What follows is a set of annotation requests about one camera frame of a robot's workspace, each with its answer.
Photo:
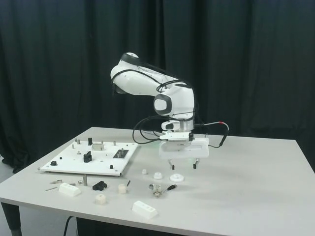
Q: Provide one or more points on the small white cube holder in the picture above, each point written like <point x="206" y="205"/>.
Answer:
<point x="101" y="198"/>
<point x="122" y="188"/>

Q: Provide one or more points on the white small gear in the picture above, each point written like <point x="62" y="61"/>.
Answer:
<point x="144" y="171"/>

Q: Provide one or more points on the black curtain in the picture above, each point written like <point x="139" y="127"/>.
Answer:
<point x="49" y="61"/>

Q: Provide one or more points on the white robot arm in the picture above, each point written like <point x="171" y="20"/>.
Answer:
<point x="177" y="98"/>

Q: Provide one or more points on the black D-SUB plug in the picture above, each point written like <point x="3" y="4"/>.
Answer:
<point x="99" y="186"/>

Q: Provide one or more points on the grey Ethernet plug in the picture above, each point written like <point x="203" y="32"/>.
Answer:
<point x="56" y="182"/>

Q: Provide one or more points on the white large gear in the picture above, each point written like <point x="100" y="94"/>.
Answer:
<point x="176" y="177"/>

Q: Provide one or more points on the black USB plug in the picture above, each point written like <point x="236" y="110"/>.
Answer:
<point x="171" y="187"/>

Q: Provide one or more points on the white task board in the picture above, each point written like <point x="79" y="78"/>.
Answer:
<point x="98" y="162"/>

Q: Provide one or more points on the black table leg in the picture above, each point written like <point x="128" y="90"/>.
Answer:
<point x="11" y="218"/>

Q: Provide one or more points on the long white peg holder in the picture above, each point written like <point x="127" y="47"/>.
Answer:
<point x="69" y="190"/>
<point x="145" y="209"/>

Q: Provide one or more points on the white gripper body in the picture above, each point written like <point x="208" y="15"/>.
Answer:
<point x="182" y="150"/>

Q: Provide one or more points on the thin metal round peg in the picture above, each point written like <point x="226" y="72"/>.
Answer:
<point x="50" y="189"/>

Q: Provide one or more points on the large metal round peg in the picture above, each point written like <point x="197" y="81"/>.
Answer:
<point x="85" y="180"/>

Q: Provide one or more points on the white medium gear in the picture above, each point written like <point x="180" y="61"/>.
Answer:
<point x="157" y="175"/>

